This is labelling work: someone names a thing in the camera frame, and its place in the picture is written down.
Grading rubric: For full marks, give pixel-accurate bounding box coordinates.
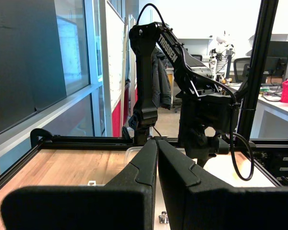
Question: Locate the white partition panel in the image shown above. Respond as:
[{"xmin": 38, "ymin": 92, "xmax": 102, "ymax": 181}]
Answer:
[{"xmin": 102, "ymin": 0, "xmax": 125, "ymax": 138}]

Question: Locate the white lab robot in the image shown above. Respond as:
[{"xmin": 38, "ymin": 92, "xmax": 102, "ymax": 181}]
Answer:
[{"xmin": 210, "ymin": 30, "xmax": 236, "ymax": 82}]

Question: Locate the clear plastic tub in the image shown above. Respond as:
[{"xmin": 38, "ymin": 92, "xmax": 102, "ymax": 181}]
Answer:
[{"xmin": 124, "ymin": 145, "xmax": 144, "ymax": 167}]

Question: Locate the black office chair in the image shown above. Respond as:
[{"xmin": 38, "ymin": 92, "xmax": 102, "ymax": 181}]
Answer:
[{"xmin": 233, "ymin": 57, "xmax": 252, "ymax": 84}]

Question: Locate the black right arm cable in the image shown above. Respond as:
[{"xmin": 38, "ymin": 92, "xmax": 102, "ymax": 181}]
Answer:
[{"xmin": 135, "ymin": 2, "xmax": 255, "ymax": 182}]

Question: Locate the black desk monitor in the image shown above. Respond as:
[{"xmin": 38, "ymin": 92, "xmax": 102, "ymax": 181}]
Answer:
[{"xmin": 265, "ymin": 40, "xmax": 288, "ymax": 80}]

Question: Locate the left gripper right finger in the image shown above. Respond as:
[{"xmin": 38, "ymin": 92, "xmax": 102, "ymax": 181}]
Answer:
[{"xmin": 157, "ymin": 139, "xmax": 288, "ymax": 230}]

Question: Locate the white office desk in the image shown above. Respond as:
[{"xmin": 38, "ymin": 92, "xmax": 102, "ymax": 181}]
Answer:
[{"xmin": 230, "ymin": 83, "xmax": 288, "ymax": 139}]

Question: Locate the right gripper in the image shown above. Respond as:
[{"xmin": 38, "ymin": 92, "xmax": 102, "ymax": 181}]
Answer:
[{"xmin": 179, "ymin": 94, "xmax": 239, "ymax": 158}]

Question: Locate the small silver fitting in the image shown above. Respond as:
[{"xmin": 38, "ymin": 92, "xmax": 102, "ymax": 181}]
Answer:
[{"xmin": 158, "ymin": 210, "xmax": 169, "ymax": 225}]

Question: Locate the dark hanging jacket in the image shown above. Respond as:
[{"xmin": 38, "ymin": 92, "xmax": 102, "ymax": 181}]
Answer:
[{"xmin": 151, "ymin": 46, "xmax": 173, "ymax": 111}]

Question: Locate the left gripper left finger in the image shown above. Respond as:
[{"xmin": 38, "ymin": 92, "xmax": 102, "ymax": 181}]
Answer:
[{"xmin": 0, "ymin": 138, "xmax": 158, "ymax": 230}]

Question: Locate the black aluminium frame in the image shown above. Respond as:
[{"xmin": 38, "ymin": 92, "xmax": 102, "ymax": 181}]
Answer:
[{"xmin": 0, "ymin": 0, "xmax": 288, "ymax": 201}]

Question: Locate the white task board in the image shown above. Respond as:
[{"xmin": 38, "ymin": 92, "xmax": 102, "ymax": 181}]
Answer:
[{"xmin": 78, "ymin": 179, "xmax": 171, "ymax": 230}]

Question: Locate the grey window frame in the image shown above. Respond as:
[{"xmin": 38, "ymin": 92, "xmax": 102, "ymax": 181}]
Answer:
[{"xmin": 0, "ymin": 0, "xmax": 105, "ymax": 183}]

